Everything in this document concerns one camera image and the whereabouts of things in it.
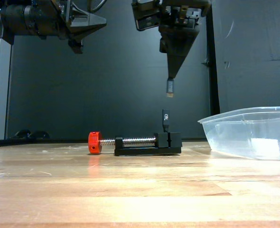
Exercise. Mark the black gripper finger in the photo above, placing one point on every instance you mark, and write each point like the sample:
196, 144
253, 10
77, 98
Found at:
162, 46
83, 31
83, 17
178, 47

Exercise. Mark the clear plastic tub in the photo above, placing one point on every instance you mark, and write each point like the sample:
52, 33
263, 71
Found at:
225, 133

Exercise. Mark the black vise with orange knob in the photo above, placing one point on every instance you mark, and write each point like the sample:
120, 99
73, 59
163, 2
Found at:
140, 150

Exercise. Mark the white foam block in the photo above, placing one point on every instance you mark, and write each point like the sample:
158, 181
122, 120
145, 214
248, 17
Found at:
264, 147

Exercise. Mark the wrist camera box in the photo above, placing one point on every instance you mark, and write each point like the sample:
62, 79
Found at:
146, 22

